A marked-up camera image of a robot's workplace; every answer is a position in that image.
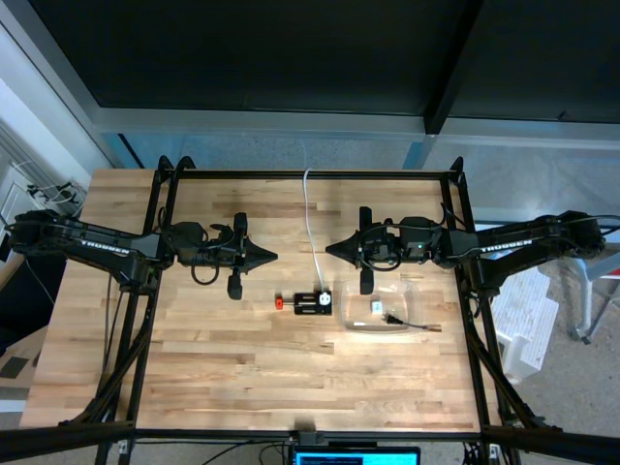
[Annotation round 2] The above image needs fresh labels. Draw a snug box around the white power cable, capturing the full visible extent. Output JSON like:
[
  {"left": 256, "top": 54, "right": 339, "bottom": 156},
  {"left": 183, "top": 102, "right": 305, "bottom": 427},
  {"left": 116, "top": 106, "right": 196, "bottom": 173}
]
[{"left": 300, "top": 167, "right": 327, "bottom": 293}]

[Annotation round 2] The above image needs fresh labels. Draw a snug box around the black and white cable bundle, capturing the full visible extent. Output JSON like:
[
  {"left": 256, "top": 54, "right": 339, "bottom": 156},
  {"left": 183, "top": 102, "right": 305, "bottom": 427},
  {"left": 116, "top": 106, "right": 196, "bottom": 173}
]
[{"left": 26, "top": 180, "right": 82, "bottom": 205}]

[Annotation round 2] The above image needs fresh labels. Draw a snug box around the black vertical beam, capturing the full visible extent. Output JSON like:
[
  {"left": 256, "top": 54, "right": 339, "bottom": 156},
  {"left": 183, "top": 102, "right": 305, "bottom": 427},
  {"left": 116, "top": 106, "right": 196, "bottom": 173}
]
[{"left": 423, "top": 0, "right": 485, "bottom": 137}]

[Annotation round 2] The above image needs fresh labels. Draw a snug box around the laptop screen with blue edge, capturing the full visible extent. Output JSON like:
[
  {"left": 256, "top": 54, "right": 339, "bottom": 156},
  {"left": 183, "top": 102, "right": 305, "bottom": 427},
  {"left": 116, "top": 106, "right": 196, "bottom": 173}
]
[{"left": 289, "top": 445, "right": 422, "bottom": 465}]

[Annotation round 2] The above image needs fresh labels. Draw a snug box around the gray metal stand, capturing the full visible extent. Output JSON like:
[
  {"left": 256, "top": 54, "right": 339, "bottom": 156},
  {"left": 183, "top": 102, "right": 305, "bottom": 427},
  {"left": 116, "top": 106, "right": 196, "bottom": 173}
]
[{"left": 564, "top": 254, "right": 620, "bottom": 346}]

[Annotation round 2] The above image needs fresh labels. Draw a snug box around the black metal frame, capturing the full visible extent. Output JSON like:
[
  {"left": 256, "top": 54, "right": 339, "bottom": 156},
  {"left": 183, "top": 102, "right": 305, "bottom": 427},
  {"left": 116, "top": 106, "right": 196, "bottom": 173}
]
[{"left": 0, "top": 154, "right": 620, "bottom": 465}]

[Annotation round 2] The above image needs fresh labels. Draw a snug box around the black power plug with cable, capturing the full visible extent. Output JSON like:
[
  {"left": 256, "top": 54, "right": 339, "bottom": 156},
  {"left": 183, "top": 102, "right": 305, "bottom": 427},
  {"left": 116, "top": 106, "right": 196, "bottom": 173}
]
[{"left": 382, "top": 312, "right": 430, "bottom": 333}]

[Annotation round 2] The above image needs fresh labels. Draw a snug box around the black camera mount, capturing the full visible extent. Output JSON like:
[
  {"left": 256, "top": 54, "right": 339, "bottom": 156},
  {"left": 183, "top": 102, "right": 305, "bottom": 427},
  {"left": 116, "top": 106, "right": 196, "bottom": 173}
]
[{"left": 290, "top": 424, "right": 322, "bottom": 448}]

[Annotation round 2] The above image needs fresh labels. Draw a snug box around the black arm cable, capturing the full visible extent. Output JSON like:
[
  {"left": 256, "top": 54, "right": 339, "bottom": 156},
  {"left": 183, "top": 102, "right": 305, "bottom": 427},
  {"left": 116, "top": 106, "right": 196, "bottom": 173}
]
[
  {"left": 360, "top": 220, "right": 406, "bottom": 271},
  {"left": 190, "top": 259, "right": 220, "bottom": 288}
]

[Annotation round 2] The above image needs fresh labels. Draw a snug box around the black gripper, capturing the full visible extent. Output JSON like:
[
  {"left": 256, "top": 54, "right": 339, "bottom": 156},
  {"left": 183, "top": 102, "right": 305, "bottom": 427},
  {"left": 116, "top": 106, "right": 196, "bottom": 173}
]
[
  {"left": 325, "top": 205, "right": 404, "bottom": 296},
  {"left": 207, "top": 211, "right": 280, "bottom": 301}
]

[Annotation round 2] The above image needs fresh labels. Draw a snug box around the brown cardboard box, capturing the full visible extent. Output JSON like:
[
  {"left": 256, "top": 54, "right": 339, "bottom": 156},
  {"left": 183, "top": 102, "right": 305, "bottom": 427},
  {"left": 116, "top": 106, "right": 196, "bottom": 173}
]
[{"left": 0, "top": 323, "right": 52, "bottom": 414}]

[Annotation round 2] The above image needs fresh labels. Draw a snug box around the white plastic step stool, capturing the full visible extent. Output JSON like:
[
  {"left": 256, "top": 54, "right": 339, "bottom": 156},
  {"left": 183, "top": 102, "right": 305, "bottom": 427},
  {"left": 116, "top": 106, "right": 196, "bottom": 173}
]
[{"left": 489, "top": 263, "right": 562, "bottom": 387}]

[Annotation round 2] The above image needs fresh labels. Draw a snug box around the clear plastic tub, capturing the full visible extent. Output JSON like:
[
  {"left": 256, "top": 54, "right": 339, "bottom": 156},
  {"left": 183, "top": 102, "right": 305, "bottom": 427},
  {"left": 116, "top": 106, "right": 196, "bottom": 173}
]
[{"left": 338, "top": 278, "right": 421, "bottom": 336}]

